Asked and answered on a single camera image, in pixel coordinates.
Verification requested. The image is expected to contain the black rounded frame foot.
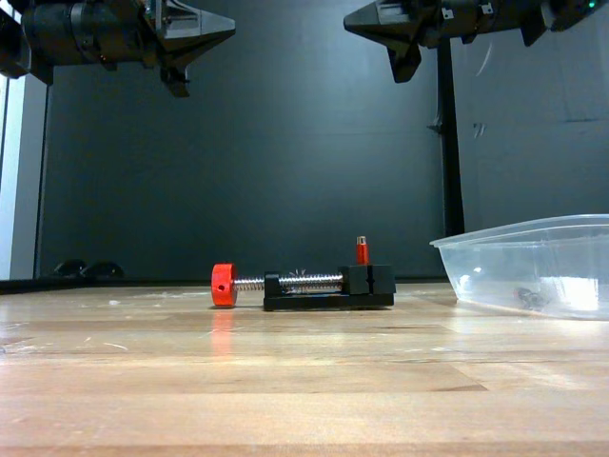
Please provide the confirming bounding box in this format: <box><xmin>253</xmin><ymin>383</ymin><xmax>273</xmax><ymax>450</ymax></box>
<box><xmin>53</xmin><ymin>258</ymin><xmax>88</xmax><ymax>280</ymax></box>
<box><xmin>85</xmin><ymin>260</ymin><xmax>126</xmax><ymax>280</ymax></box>

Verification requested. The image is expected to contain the black metal table frame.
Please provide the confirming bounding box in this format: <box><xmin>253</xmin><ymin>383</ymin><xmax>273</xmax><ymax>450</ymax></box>
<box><xmin>0</xmin><ymin>275</ymin><xmax>458</xmax><ymax>296</ymax></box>

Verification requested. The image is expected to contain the black vise with red knob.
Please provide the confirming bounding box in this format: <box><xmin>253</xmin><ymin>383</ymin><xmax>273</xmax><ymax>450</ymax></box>
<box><xmin>210</xmin><ymin>262</ymin><xmax>397</xmax><ymax>313</ymax></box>

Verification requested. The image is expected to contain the clear plastic tub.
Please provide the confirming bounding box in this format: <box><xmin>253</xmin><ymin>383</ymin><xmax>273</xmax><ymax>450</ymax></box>
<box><xmin>429</xmin><ymin>213</ymin><xmax>609</xmax><ymax>321</ymax></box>

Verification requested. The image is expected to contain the black upright post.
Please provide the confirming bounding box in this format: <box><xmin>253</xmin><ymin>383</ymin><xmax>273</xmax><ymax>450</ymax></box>
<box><xmin>427</xmin><ymin>40</ymin><xmax>466</xmax><ymax>237</ymax></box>

